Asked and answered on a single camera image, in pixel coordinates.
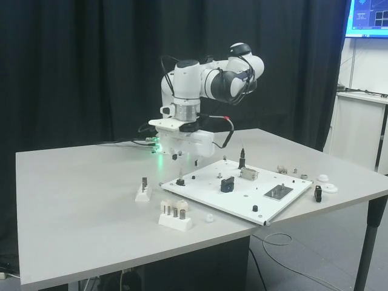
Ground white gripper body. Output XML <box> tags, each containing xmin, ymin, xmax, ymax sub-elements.
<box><xmin>156</xmin><ymin>129</ymin><xmax>215</xmax><ymax>158</ymax></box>

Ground white wrist mounting plate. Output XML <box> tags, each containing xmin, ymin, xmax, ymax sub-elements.
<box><xmin>148</xmin><ymin>118</ymin><xmax>183</xmax><ymax>132</ymax></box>

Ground white task board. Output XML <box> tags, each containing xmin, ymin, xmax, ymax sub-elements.
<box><xmin>159</xmin><ymin>157</ymin><xmax>315</xmax><ymax>227</ymax></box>

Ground white square peg holder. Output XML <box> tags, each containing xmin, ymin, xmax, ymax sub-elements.
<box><xmin>134</xmin><ymin>181</ymin><xmax>154</xmax><ymax>202</ymax></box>

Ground white round peg holder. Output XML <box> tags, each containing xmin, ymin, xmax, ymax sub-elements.
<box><xmin>158</xmin><ymin>198</ymin><xmax>195</xmax><ymax>233</ymax></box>

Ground black under-table cabinet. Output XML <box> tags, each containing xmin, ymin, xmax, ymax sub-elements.
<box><xmin>68</xmin><ymin>232</ymin><xmax>253</xmax><ymax>291</ymax></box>

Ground black D-SUB plug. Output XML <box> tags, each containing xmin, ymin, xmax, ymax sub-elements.
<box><xmin>312</xmin><ymin>184</ymin><xmax>324</xmax><ymax>203</ymax></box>

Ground black curtain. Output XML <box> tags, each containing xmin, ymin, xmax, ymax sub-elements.
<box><xmin>0</xmin><ymin>0</ymin><xmax>347</xmax><ymax>163</ymax></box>

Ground black table leg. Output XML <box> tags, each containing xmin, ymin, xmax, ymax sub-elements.
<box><xmin>353</xmin><ymin>197</ymin><xmax>385</xmax><ymax>291</ymax></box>

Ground blue screen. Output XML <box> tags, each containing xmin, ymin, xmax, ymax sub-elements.
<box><xmin>344</xmin><ymin>0</ymin><xmax>388</xmax><ymax>39</ymax></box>

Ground black base cable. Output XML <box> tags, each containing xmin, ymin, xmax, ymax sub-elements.
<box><xmin>99</xmin><ymin>136</ymin><xmax>159</xmax><ymax>150</ymax></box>

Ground black elbow cable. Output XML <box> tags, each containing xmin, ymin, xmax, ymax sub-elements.
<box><xmin>218</xmin><ymin>45</ymin><xmax>259</xmax><ymax>105</ymax></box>

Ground black wrist loop cable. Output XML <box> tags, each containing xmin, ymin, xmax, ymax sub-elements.
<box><xmin>160</xmin><ymin>55</ymin><xmax>177</xmax><ymax>101</ymax></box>

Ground grey floor cable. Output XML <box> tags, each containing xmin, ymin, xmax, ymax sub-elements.
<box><xmin>250</xmin><ymin>232</ymin><xmax>361</xmax><ymax>291</ymax></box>

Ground black floor cable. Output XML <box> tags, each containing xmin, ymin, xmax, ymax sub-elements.
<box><xmin>247</xmin><ymin>246</ymin><xmax>265</xmax><ymax>291</ymax></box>

